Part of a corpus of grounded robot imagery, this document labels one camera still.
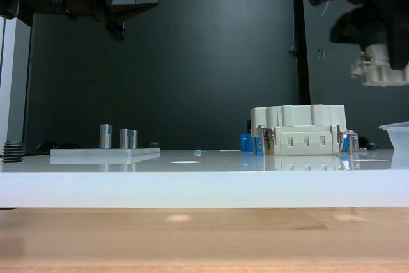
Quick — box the beige HAN10-E connector insert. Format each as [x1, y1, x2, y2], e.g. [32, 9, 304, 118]
[349, 43, 409, 88]

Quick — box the beige connector base housing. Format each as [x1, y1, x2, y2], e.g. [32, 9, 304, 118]
[250, 104, 359, 157]

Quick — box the blue connector with silver cylinder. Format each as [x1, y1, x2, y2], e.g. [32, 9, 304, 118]
[240, 119, 266, 153]

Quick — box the clear plastic tub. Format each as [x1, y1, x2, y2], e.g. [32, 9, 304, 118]
[379, 121, 409, 170]

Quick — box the tall metal bar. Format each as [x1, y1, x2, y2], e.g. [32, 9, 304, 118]
[100, 124, 114, 150]

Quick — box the grey metal plate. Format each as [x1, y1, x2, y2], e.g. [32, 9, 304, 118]
[50, 148, 161, 165]

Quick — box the white plastic board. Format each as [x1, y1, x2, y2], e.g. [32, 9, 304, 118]
[0, 148, 409, 208]

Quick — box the black metal frame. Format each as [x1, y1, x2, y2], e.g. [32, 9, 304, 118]
[286, 0, 313, 103]

